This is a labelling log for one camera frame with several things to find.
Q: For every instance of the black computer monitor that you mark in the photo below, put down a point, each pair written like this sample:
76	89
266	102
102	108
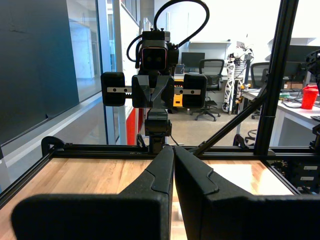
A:
297	53
192	60

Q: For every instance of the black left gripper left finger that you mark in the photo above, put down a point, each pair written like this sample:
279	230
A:
100	217

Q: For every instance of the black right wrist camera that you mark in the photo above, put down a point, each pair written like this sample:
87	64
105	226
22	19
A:
154	58

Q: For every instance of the black metal frame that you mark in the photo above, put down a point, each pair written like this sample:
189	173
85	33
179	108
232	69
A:
100	150

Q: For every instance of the red cabinet panel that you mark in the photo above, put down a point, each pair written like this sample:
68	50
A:
131	125

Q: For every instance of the red plastic container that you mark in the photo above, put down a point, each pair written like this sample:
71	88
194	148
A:
310	98

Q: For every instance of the white lattice stand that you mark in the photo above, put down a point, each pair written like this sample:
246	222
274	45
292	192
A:
228	87

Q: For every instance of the black mesh office chair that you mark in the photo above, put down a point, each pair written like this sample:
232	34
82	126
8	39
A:
257	75
211	75

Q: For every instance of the black box white labels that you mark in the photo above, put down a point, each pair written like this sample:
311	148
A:
295	180

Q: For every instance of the black perforated metal bracket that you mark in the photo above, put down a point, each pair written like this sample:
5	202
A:
313	60

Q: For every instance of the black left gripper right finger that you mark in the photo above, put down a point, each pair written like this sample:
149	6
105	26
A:
237	217

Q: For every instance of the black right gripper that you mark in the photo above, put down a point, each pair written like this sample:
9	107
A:
112	80

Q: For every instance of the white desk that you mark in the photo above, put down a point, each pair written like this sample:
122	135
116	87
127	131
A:
292	113

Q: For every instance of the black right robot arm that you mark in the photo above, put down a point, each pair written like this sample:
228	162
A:
158	127

